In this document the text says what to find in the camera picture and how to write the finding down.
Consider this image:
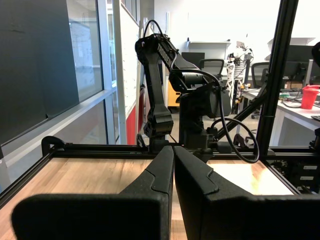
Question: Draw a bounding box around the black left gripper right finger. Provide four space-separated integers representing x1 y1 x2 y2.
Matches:
174 145 320 240

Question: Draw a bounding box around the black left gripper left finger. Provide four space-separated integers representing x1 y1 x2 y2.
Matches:
11 145 175 240

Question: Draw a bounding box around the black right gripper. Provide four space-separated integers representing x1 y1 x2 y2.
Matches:
178 86 232 157

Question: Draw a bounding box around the yellow cabinet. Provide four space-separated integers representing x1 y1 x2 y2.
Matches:
166 81 183 109

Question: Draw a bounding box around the black office chair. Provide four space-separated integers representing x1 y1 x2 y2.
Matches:
250 61 271 120
199 58 225 77

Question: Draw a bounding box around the black computer monitor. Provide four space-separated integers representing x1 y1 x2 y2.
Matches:
287 44 316 82
181 51 206 70

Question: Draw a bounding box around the white office desk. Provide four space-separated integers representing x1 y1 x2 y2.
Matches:
274 99 320 147

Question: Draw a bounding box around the red plastic cup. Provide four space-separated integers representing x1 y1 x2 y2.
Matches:
301 84 320 110

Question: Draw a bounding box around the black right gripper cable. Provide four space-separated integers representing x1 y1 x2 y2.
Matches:
211 83 261 165

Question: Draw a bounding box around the black table frame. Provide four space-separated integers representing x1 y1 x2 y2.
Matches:
0 0 320 208

